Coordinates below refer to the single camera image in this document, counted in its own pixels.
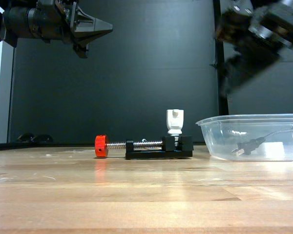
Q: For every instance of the clear plastic tub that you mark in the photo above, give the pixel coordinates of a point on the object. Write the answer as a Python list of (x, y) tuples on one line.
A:
[(217, 136)]

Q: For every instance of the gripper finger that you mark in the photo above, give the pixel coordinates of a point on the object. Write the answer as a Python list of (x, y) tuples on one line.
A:
[(90, 24), (88, 37), (244, 70)]

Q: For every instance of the black clamp with red knob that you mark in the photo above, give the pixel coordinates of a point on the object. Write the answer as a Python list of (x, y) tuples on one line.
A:
[(185, 143)]

